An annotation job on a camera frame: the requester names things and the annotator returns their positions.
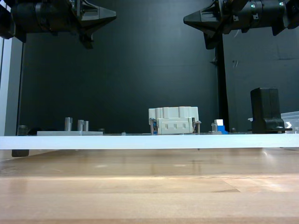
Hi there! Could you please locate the beige connector socket housing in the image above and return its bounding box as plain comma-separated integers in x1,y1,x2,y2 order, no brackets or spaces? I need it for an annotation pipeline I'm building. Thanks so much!
148,106,202,135

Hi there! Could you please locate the small blue white socket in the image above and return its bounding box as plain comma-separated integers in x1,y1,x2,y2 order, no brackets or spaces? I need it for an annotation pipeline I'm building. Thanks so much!
214,119,228,134

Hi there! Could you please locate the black plastic clamp block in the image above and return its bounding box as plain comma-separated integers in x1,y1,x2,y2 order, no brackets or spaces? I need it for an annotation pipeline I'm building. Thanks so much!
247,87,293,134

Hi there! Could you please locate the grey metal plate with pegs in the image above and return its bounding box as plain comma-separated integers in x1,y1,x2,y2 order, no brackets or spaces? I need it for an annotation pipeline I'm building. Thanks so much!
36,117,104,136

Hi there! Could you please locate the white task board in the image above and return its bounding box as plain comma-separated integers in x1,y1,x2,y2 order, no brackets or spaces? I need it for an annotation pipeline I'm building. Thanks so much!
0,133,299,151

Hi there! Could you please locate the clear plastic tub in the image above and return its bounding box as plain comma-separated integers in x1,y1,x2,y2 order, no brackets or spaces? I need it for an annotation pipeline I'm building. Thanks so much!
280,111,299,135

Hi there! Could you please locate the black board foot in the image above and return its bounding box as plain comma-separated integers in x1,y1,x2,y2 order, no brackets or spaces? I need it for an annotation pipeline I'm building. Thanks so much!
11,149,30,157

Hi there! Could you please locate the black wall column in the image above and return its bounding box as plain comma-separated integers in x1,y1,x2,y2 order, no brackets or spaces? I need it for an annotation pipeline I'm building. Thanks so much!
210,35,231,134

